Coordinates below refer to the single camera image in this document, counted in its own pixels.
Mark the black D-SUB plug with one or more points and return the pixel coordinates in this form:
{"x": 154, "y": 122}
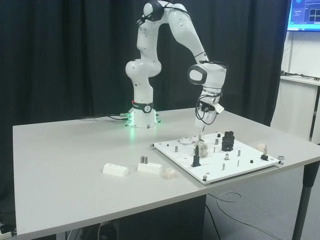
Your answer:
{"x": 228, "y": 142}

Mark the black curtain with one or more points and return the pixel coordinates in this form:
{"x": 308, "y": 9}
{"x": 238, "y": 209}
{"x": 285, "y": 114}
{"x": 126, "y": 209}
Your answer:
{"x": 50, "y": 50}

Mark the white medium gear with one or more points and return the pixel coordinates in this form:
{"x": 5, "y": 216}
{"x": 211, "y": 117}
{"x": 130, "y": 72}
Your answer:
{"x": 194, "y": 139}

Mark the metal bolt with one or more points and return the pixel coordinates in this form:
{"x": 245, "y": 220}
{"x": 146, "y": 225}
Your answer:
{"x": 264, "y": 155}

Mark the small cream plug holder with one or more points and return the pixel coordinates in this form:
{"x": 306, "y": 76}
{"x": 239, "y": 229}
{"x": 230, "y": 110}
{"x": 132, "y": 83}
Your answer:
{"x": 170, "y": 174}
{"x": 261, "y": 146}

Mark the white empty peg holder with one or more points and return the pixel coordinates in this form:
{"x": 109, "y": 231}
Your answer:
{"x": 115, "y": 171}

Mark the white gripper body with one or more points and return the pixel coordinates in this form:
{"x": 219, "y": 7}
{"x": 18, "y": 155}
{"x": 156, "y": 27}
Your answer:
{"x": 203, "y": 121}

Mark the blue screen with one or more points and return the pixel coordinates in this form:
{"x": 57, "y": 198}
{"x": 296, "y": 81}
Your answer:
{"x": 303, "y": 15}

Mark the metal BNC plug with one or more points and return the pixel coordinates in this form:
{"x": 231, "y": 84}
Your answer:
{"x": 228, "y": 156}

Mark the metal peg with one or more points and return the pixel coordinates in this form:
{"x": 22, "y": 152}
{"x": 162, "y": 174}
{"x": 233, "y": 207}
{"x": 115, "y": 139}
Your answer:
{"x": 146, "y": 159}
{"x": 143, "y": 159}

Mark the metal nut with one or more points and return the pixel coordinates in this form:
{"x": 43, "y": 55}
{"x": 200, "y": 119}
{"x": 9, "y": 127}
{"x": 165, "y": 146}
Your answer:
{"x": 281, "y": 157}

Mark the white large gear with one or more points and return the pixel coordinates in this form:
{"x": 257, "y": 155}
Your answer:
{"x": 186, "y": 141}

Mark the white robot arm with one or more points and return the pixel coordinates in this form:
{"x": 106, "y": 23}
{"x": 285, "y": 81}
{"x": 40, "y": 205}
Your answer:
{"x": 142, "y": 72}

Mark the white task board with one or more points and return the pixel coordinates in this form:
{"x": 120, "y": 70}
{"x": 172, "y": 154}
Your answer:
{"x": 225, "y": 170}

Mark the dark table leg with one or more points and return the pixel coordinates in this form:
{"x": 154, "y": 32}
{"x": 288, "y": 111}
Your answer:
{"x": 303, "y": 200}

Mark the white cabinet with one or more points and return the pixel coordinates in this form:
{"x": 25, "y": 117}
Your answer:
{"x": 297, "y": 107}

